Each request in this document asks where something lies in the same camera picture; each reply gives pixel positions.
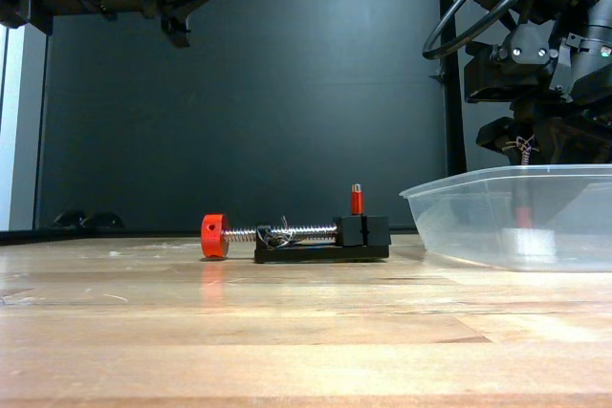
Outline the black vertical post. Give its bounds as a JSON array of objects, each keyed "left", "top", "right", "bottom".
[{"left": 433, "top": 0, "right": 469, "bottom": 178}]

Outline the red RCA socket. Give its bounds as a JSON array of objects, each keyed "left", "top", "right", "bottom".
[{"left": 350, "top": 183, "right": 366, "bottom": 217}]

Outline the black clamp with red knob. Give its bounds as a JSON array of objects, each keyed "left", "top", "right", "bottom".
[{"left": 199, "top": 212, "right": 391, "bottom": 265}]

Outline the white foam block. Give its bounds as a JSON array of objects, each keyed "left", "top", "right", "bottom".
[{"left": 501, "top": 226, "right": 556, "bottom": 256}]

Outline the black metal frame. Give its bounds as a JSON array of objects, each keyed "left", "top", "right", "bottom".
[{"left": 0, "top": 209, "right": 422, "bottom": 240}]

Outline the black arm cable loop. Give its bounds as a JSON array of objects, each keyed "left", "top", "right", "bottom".
[{"left": 422, "top": 0, "right": 550, "bottom": 61}]

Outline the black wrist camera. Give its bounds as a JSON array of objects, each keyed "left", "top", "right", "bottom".
[{"left": 464, "top": 25, "right": 563, "bottom": 104}]

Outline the red RCA plug braided cable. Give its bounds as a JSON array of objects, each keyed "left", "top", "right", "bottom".
[{"left": 514, "top": 135, "right": 535, "bottom": 229}]

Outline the clear plastic tub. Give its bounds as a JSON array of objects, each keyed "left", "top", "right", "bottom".
[{"left": 398, "top": 163, "right": 612, "bottom": 274}]

